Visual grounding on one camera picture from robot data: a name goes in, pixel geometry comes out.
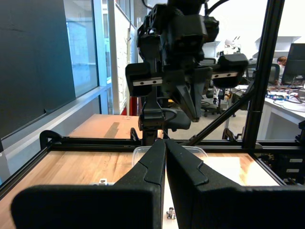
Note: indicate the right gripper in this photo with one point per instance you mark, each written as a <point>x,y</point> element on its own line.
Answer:
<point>139,76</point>

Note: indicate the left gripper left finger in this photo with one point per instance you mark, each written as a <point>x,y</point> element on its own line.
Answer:
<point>95,205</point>

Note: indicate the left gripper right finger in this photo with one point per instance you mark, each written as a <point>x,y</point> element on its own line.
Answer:
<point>226,205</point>

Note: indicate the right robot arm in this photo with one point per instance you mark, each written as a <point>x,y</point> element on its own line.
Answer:
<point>152,114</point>

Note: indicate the clear plastic container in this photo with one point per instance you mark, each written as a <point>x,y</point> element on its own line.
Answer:
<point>139,155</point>

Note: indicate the black office chair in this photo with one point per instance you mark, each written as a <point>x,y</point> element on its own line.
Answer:
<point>212,105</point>

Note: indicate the small grey fitting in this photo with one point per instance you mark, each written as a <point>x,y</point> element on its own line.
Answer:
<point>103,181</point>

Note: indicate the small black fitting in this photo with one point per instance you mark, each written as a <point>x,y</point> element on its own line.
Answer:
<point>170,212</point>

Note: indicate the white desk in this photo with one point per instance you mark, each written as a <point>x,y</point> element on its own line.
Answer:
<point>281,114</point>

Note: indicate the person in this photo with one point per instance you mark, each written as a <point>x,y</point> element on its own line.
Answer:
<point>282,64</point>

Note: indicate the black computer monitor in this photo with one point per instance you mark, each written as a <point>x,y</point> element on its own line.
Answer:
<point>295,62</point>

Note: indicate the window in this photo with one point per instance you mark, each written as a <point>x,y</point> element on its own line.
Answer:
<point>82,50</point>

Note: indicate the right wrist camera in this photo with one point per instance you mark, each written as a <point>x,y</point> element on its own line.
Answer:
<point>186,33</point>

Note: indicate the black frame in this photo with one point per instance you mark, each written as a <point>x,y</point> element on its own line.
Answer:
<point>262,71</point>

